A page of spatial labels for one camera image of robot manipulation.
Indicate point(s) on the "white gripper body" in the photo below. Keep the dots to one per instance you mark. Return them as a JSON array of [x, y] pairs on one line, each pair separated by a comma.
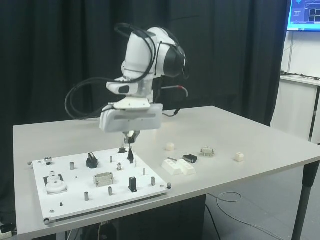
[[130, 120]]

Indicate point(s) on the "black USB plug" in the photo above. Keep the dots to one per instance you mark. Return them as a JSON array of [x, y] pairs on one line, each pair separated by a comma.
[[130, 156]]

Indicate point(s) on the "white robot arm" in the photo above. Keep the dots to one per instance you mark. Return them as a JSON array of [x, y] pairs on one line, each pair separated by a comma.
[[136, 50]]

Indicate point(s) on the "metal square peg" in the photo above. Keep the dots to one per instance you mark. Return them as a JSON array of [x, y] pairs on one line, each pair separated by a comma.
[[110, 159], [110, 191], [153, 181]]

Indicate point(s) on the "metal BNC plug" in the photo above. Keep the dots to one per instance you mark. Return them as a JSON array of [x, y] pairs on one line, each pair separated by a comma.
[[119, 166]]

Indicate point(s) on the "small white holder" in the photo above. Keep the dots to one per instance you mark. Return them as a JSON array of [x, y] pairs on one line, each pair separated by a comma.
[[170, 146], [239, 157]]

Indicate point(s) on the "black D-SUB plug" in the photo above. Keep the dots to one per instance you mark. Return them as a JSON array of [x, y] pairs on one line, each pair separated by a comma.
[[91, 160]]

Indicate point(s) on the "white holder with holes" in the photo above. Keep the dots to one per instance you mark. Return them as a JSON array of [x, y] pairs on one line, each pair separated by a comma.
[[168, 167]]

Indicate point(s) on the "black Ethernet plug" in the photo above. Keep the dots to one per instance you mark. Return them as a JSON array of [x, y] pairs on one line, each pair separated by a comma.
[[189, 158]]

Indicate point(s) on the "white stepped holder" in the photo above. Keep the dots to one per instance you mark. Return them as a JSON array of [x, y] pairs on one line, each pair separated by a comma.
[[187, 169]]

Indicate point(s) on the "white task board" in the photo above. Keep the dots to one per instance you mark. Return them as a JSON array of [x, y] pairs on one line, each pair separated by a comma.
[[100, 200]]

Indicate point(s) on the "beige waterproof plug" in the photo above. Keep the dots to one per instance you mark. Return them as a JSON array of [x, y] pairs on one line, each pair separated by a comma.
[[206, 152]]

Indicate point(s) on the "metal bolt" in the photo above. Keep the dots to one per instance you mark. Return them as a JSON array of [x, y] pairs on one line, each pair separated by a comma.
[[48, 159]]

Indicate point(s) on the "white small gear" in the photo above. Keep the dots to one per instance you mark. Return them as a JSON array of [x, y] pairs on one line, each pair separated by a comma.
[[52, 172]]

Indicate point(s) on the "white medium gear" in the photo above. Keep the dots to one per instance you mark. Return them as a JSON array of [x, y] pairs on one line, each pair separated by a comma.
[[54, 178]]

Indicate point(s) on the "white large gear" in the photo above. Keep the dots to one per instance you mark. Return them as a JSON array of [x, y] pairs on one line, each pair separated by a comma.
[[56, 187]]

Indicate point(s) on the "black curtain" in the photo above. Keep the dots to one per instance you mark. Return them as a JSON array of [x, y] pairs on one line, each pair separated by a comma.
[[50, 50]]

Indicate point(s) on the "black table leg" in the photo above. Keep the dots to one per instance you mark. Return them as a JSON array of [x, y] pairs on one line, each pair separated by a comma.
[[303, 200]]

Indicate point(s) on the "blue screen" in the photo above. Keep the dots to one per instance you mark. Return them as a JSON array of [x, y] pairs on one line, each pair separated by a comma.
[[305, 15]]

